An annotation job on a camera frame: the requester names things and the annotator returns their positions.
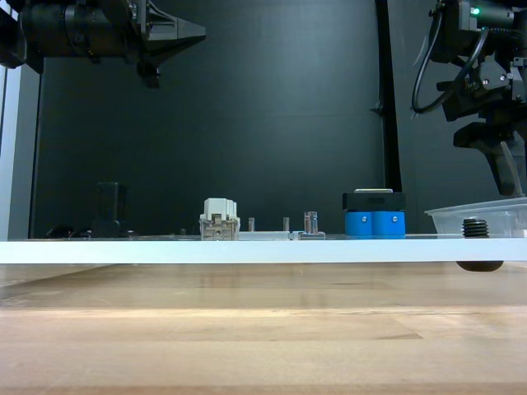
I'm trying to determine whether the white taskboard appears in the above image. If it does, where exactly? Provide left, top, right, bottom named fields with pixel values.
left=0, top=236, right=527, bottom=265

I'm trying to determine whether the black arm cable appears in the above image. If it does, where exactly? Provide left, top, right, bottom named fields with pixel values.
left=410, top=7, right=491, bottom=120

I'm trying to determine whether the black rubber foot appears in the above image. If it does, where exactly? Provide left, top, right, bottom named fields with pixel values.
left=455, top=261, right=504, bottom=272

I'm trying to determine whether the clear plastic tub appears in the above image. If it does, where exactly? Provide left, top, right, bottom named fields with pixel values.
left=423, top=198, right=527, bottom=239

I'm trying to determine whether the silver block with posts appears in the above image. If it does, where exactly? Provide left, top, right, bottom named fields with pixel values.
left=237, top=216, right=304, bottom=242

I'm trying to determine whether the blue connector mount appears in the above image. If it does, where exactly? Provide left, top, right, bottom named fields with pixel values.
left=344, top=210, right=407, bottom=239

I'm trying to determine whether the black wall post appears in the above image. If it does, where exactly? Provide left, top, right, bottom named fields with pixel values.
left=373, top=0, right=403, bottom=194

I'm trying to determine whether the small silver metal connector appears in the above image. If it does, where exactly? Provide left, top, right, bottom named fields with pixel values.
left=296, top=210, right=327, bottom=241

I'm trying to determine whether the grey rectangular connector housing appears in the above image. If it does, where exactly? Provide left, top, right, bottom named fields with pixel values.
left=198, top=197, right=240, bottom=242

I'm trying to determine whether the black board screw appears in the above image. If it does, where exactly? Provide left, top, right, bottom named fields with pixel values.
left=461, top=217, right=489, bottom=239

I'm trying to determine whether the black clamp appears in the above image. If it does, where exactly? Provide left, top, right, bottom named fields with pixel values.
left=91, top=180, right=129, bottom=239

